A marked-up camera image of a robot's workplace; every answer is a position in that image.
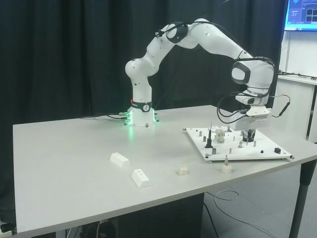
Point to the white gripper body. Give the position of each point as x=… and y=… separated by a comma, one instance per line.
x=252, y=122

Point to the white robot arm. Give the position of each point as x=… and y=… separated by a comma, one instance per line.
x=210, y=42

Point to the white holder with round holes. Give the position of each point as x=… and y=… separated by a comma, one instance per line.
x=120, y=160

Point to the white task board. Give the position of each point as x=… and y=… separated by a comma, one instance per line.
x=247, y=153

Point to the beige block assembly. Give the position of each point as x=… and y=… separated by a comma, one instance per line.
x=219, y=136

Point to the metal bolt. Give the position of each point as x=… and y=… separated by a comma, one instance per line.
x=226, y=160

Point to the black upright plug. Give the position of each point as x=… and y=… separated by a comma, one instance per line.
x=209, y=140

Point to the small white bolt holder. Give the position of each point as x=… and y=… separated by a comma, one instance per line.
x=226, y=170

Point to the small white cube holder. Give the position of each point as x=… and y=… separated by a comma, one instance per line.
x=182, y=171

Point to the dark table leg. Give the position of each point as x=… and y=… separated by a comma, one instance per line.
x=301, y=203

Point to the white holder with square holes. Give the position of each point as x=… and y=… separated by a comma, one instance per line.
x=141, y=179

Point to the blue screen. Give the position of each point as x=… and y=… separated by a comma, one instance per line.
x=301, y=15

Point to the black curtain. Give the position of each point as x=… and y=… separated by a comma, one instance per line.
x=62, y=49

